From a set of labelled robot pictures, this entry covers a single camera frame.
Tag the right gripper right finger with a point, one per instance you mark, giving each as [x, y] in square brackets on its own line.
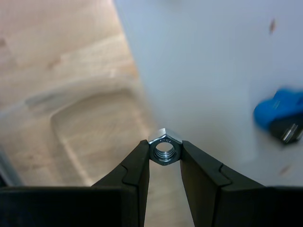
[213, 194]

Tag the white task board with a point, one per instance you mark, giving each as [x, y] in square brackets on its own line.
[213, 71]

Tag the blue socket block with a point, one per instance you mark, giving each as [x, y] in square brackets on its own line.
[279, 114]

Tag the clear plastic container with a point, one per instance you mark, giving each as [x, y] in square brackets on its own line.
[78, 132]

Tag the steel hex nut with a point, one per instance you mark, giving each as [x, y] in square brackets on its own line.
[165, 147]

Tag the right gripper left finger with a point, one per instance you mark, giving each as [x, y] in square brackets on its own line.
[132, 189]

